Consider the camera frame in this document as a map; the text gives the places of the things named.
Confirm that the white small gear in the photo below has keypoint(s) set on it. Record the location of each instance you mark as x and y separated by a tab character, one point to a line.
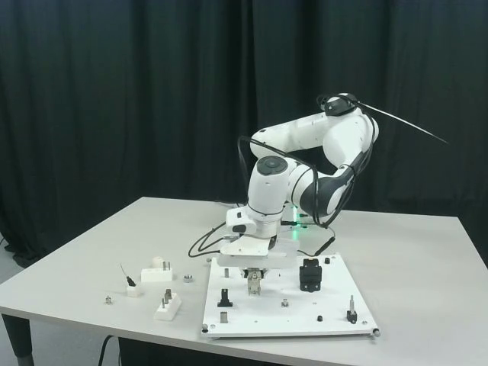
158	262

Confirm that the black table leg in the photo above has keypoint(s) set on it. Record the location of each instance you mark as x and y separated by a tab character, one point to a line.
17	339

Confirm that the white mounting plate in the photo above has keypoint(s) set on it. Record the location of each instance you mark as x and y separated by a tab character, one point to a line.
244	246

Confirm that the black USB plug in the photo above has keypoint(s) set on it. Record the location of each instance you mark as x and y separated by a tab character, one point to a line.
225	301

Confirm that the black control cabinet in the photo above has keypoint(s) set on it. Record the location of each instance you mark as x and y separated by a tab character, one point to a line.
160	354

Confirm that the large metal square peg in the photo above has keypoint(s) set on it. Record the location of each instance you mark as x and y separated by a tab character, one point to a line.
167	295

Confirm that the white round peg holder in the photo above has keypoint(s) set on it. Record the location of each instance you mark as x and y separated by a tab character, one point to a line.
154	275

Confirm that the white square peg holder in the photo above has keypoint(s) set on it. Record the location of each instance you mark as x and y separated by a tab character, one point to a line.
169	309

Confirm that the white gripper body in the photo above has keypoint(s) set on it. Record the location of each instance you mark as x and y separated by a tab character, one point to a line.
282	257

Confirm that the black Ethernet plug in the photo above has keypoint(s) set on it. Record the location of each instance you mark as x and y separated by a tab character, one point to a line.
131	283

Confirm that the small white plug holder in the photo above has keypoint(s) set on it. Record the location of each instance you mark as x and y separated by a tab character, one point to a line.
134	292

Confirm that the black D-SUB plug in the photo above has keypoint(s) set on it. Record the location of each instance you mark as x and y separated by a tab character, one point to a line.
310	276

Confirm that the white task board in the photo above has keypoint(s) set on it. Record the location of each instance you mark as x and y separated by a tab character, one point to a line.
267	316

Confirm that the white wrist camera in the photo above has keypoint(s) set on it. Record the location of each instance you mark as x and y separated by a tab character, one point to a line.
240	221

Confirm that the black curtain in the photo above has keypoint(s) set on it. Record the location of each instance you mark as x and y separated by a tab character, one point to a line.
114	114

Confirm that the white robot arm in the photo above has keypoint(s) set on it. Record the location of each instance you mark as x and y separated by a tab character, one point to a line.
267	190

